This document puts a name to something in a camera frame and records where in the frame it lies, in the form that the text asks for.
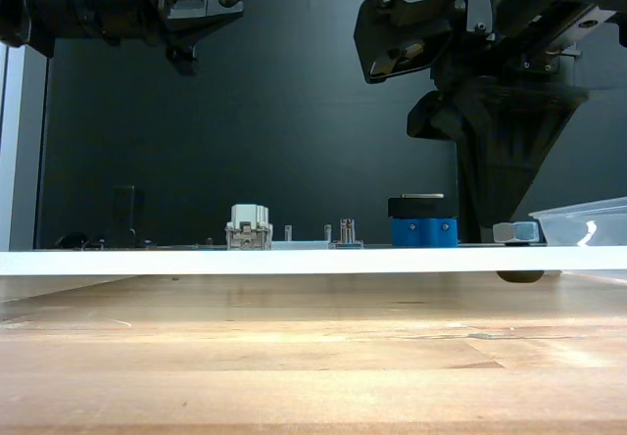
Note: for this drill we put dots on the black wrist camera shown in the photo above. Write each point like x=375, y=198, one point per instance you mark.
x=387, y=23

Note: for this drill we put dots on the silver M12 hex nut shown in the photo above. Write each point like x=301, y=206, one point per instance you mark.
x=524, y=232

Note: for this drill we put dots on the black vertical post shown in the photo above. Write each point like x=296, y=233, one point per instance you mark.
x=470, y=209

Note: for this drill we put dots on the clear block with two pins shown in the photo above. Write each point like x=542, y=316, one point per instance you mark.
x=299, y=245

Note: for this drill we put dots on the blue and black connector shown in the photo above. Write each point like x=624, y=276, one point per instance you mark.
x=423, y=231

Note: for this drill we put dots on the black rubber board foot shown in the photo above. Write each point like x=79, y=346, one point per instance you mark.
x=521, y=276

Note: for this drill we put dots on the grey connector housing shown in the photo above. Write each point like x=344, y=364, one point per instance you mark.
x=249, y=229

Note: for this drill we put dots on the clear plastic tub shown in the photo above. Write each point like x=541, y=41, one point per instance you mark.
x=578, y=224

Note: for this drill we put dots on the white board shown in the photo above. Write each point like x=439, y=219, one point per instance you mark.
x=294, y=261

